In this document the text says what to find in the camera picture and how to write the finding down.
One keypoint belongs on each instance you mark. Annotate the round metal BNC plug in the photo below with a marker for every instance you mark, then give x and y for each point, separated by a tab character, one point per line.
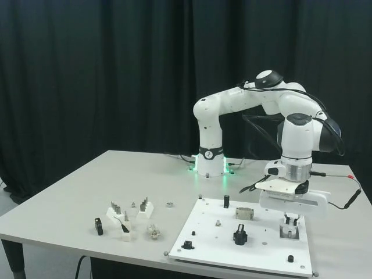
170	204

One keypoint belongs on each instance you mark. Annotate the white small gear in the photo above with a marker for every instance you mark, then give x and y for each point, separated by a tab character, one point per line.
291	222

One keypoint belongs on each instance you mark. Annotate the flat white mount plate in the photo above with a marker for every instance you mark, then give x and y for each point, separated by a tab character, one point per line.
276	186

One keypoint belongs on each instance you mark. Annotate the small white plug holder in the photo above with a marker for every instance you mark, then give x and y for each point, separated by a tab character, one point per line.
128	237
130	223

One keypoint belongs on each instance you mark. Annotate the small metal bolt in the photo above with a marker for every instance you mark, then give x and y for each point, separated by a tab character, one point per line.
133	205

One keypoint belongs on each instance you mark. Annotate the white peg holder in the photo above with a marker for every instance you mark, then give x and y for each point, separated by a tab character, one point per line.
145	214
112	216

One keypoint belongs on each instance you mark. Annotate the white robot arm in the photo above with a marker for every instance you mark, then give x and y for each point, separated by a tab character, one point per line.
209	122

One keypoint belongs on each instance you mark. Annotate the black curtains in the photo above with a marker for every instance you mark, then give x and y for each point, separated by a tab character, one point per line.
87	72

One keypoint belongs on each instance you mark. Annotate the white task board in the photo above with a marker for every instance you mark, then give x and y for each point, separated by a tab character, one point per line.
221	250

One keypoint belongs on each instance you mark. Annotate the black table leg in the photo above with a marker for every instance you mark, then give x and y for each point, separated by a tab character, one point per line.
13	255

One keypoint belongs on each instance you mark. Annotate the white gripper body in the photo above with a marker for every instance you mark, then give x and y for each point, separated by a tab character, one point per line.
290	206

